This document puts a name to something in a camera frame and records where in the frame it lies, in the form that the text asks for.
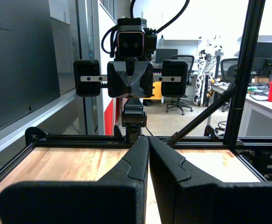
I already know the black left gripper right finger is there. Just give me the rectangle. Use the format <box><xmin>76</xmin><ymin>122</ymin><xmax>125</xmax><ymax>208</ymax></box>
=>
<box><xmin>149</xmin><ymin>136</ymin><xmax>272</xmax><ymax>224</ymax></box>

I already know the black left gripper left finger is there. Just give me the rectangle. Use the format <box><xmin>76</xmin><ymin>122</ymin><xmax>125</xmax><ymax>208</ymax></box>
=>
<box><xmin>0</xmin><ymin>135</ymin><xmax>150</xmax><ymax>224</ymax></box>

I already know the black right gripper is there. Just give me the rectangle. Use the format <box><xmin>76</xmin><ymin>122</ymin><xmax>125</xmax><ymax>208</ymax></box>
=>
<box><xmin>73</xmin><ymin>59</ymin><xmax>189</xmax><ymax>98</ymax></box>

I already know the yellow drawer cabinet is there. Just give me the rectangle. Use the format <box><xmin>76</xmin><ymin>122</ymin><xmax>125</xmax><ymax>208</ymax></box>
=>
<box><xmin>142</xmin><ymin>81</ymin><xmax>162</xmax><ymax>101</ymax></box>

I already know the red panel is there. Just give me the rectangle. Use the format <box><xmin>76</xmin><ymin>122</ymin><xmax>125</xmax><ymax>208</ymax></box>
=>
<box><xmin>104</xmin><ymin>97</ymin><xmax>127</xmax><ymax>136</ymax></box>

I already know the small black computer monitor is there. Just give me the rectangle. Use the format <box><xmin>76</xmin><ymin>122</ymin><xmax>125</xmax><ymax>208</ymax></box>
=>
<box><xmin>155</xmin><ymin>48</ymin><xmax>179</xmax><ymax>64</ymax></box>

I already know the white shelf unit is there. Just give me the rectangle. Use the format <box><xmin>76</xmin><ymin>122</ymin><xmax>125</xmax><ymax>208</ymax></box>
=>
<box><xmin>158</xmin><ymin>37</ymin><xmax>203</xmax><ymax>58</ymax></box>

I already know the black stool base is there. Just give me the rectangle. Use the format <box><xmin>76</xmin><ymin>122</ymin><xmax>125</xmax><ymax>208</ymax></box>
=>
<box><xmin>214</xmin><ymin>120</ymin><xmax>227</xmax><ymax>134</ymax></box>

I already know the black mesh office chair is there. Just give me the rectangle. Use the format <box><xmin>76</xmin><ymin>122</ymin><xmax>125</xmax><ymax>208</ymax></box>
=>
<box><xmin>219</xmin><ymin>57</ymin><xmax>239</xmax><ymax>112</ymax></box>

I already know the white office desk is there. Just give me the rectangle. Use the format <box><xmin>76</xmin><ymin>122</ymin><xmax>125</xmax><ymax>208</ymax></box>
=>
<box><xmin>207</xmin><ymin>83</ymin><xmax>272</xmax><ymax>138</ymax></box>

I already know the large black computer monitor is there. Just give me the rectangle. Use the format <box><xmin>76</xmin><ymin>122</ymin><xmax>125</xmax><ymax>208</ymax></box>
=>
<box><xmin>252</xmin><ymin>42</ymin><xmax>272</xmax><ymax>81</ymax></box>

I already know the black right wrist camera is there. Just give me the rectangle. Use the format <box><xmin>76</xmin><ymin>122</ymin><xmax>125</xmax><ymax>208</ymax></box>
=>
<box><xmin>116</xmin><ymin>18</ymin><xmax>146</xmax><ymax>59</ymax></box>

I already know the looped black cable bundle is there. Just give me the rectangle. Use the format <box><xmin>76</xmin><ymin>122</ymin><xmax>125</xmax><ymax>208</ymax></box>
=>
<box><xmin>100</xmin><ymin>24</ymin><xmax>118</xmax><ymax>59</ymax></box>

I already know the black frame corner bracket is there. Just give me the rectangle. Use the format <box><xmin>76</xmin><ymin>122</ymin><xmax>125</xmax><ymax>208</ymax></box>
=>
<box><xmin>203</xmin><ymin>125</ymin><xmax>220</xmax><ymax>138</ymax></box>
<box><xmin>25</xmin><ymin>126</ymin><xmax>49</xmax><ymax>141</ymax></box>
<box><xmin>113</xmin><ymin>124</ymin><xmax>125</xmax><ymax>139</ymax></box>

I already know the straight black arm cable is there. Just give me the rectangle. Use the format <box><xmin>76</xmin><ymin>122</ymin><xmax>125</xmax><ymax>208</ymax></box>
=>
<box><xmin>130</xmin><ymin>0</ymin><xmax>137</xmax><ymax>19</ymax></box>

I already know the long black arm cable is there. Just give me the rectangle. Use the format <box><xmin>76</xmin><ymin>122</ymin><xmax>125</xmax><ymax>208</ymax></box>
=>
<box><xmin>154</xmin><ymin>0</ymin><xmax>190</xmax><ymax>34</ymax></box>

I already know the black diagonal frame brace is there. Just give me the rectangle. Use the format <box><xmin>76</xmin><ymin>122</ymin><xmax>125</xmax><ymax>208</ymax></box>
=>
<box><xmin>162</xmin><ymin>84</ymin><xmax>238</xmax><ymax>144</ymax></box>

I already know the black frame post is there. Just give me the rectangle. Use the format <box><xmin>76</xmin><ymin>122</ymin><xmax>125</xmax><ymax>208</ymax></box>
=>
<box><xmin>223</xmin><ymin>0</ymin><xmax>266</xmax><ymax>147</ymax></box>

